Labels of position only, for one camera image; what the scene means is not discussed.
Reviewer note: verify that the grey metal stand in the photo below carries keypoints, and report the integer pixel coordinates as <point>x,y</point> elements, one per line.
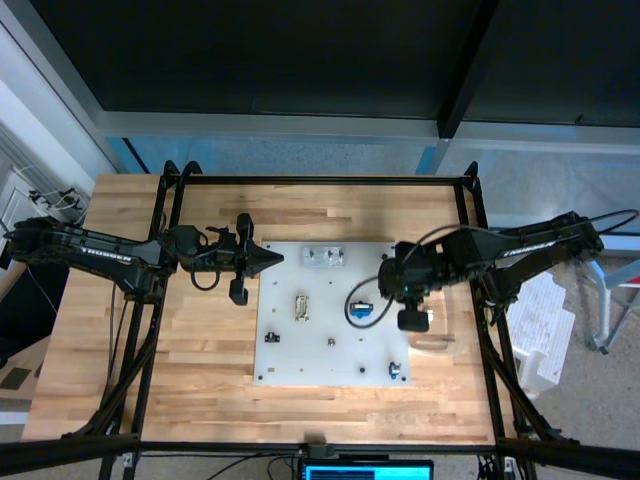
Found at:
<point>603,315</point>

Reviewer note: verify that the aluminium block with posts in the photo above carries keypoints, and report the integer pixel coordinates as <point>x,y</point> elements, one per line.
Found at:
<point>322,256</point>

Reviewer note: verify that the white foam packaging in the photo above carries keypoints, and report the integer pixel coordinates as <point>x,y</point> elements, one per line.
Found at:
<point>540,340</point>

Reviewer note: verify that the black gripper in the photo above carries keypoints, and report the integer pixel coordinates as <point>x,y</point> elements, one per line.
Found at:
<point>220,257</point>
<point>405,272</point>

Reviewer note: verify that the black clamp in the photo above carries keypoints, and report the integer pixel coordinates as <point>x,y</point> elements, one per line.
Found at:
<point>271,336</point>

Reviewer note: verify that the small black camera box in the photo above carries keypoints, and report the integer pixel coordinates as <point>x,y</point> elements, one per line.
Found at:
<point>317,450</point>

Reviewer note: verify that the black metal frame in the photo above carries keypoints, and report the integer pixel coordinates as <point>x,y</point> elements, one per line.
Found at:
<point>70,447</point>

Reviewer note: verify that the small blue clamp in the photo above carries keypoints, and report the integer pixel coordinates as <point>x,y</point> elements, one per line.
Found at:
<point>394,370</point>

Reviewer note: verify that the silver frame bracket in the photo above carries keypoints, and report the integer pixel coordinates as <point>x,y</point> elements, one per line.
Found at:
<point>128,460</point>
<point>509,464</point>

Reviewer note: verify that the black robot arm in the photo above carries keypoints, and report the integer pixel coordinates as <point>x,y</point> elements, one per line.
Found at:
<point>525,250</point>
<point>100,252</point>

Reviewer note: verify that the laptop screen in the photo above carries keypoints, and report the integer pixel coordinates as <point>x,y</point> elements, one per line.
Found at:
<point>365,472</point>

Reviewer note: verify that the blue black connector socket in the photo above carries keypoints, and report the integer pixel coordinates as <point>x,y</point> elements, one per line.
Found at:
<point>360,310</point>

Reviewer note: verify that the white task board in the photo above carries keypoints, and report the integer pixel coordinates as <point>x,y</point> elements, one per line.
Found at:
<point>320,360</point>

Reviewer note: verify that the grey connector housing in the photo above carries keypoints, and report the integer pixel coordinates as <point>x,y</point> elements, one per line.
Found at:
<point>302,307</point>

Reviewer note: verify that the black pillar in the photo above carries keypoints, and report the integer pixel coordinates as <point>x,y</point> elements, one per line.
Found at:
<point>470,70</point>

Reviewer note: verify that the black flat pad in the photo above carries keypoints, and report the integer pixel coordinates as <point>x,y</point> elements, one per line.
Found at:
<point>15,379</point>

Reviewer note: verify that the clear plastic tub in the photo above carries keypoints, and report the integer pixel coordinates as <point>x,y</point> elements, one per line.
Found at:
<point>442,325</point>

